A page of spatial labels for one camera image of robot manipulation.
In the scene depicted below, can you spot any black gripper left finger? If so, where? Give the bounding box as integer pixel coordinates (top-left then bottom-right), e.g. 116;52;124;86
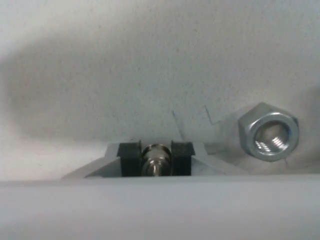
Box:
61;141;143;179

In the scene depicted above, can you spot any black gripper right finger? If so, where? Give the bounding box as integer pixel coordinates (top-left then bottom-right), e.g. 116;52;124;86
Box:
171;140;251;178

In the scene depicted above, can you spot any metal BNC plug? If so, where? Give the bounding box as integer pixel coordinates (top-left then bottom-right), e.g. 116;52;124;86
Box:
140;143;174;178

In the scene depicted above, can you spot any metal hex nut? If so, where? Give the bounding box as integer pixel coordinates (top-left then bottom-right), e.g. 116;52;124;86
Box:
237;101;300;163

